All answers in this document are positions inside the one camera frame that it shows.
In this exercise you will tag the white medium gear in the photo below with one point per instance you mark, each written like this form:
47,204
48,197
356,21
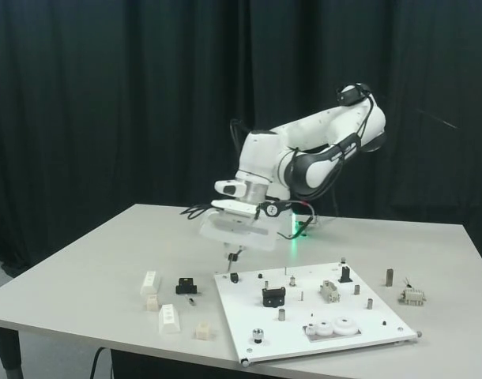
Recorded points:
324,328

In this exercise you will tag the thick metal round peg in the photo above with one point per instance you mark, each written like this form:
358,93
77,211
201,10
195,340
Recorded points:
281,315

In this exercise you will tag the white holder with square holes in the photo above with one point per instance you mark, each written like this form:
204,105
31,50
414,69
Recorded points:
150,282

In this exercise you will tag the white holder with round holes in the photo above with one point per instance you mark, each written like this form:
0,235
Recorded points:
169,320

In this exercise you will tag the small white camera box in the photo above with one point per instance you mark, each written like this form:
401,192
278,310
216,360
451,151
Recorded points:
229,188

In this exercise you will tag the dark table leg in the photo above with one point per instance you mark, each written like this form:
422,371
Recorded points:
6,355

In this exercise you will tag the white task board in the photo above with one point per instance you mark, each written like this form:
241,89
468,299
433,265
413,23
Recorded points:
343,347

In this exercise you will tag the grey multi-pin plug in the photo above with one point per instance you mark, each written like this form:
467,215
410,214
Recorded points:
409,297

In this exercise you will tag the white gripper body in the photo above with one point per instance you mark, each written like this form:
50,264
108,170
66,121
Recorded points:
241,233

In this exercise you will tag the black D-SUB plug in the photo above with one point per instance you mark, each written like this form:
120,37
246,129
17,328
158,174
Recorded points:
187,287

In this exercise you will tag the small cream plug holder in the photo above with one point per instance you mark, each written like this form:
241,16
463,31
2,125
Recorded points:
203,331
152,302

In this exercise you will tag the white large gear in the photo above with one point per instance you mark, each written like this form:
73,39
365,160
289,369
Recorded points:
345,326

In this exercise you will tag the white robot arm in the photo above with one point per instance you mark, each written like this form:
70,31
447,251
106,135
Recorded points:
328,126

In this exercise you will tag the thin metal round peg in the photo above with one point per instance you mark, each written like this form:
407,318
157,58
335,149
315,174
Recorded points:
228,265

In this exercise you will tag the tall metal square peg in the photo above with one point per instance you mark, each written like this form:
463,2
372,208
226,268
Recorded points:
390,277

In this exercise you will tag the black curtain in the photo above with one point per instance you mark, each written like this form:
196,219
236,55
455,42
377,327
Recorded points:
106,98

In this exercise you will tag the white small gear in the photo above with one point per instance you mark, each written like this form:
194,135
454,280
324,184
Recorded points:
311,329

